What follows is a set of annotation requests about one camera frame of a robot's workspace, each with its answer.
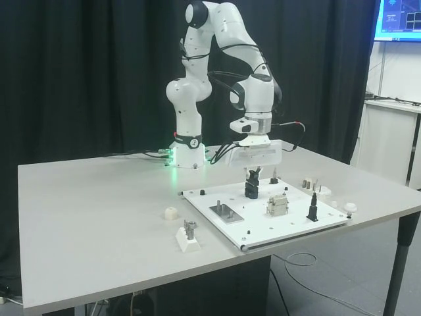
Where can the metal bolt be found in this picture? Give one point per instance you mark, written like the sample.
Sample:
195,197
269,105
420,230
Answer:
274,172

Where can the white medium gear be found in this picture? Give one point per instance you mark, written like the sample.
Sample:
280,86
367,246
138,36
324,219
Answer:
350,207

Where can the small white cube holder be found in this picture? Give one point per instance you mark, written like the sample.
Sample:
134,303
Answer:
170,214

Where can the blue screen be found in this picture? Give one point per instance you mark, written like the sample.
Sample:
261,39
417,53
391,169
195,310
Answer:
399,19

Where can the dark grey table leg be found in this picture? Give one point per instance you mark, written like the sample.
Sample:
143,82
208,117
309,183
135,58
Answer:
399,263

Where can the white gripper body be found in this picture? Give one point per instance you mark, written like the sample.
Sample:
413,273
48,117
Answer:
263,154

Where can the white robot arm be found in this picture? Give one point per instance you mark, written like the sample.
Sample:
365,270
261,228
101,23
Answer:
189,121

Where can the white cabinet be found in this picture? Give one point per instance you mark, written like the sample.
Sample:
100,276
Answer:
388,141

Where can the beige waterproof plug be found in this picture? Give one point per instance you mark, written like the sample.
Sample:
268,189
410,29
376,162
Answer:
277,205

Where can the long white peg holder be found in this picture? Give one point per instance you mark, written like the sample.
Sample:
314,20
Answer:
189,245

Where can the black curtain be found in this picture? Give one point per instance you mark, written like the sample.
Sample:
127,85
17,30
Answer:
65,66

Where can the white task board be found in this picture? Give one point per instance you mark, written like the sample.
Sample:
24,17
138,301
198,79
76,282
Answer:
263,224

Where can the white sloped peg holder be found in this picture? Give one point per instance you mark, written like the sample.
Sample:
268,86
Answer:
312,189

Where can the black D-SUB plug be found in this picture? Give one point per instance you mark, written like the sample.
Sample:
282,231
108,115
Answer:
252,180

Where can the metal nut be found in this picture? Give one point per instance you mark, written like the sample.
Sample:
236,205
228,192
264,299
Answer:
194,224

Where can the white large gear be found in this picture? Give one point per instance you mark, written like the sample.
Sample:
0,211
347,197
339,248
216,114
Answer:
321,195

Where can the metal round peg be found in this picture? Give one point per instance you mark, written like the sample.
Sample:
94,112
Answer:
191,235
187,225

